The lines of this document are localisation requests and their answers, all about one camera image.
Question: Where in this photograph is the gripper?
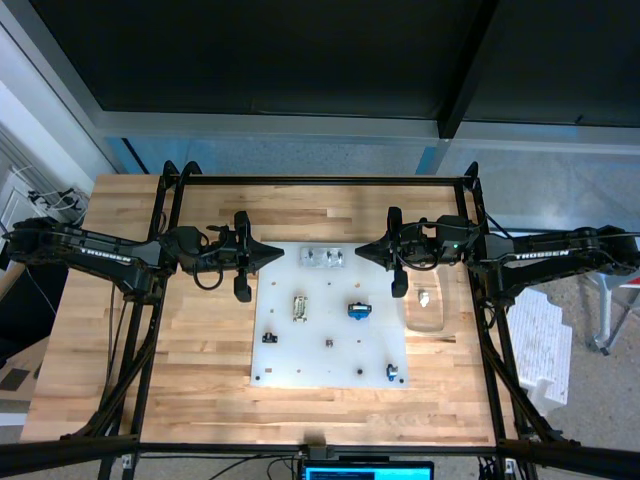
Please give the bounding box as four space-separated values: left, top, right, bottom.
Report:
354 206 430 299
209 210 285 304

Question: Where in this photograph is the black low camera mount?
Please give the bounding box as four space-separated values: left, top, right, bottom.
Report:
305 433 329 459

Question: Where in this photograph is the white taskboard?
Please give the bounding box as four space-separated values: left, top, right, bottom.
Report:
248 241 410 390

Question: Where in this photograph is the clear plastic tub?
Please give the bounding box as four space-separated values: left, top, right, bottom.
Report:
399 254 449 334

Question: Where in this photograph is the black wall post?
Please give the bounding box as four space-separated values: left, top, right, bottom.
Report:
437 0 501 139

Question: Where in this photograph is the grey metal stand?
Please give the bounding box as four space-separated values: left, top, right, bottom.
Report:
574 269 640 356

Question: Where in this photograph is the white foam block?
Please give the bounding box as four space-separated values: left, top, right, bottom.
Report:
507 294 574 414

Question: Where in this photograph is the black aluminium frame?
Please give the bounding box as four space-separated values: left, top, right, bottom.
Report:
0 159 640 480

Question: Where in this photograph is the laptop screen with blue edge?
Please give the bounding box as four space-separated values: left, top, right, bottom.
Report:
298 459 435 480

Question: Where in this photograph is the silver block with posts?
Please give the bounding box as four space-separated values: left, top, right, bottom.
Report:
298 244 347 271

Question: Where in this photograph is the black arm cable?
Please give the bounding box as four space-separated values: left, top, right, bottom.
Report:
192 259 225 291

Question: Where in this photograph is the power strip with plugs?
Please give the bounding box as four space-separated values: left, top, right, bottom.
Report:
24 187 89 221

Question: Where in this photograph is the cardboard box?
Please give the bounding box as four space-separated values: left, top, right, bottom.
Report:
0 334 51 429

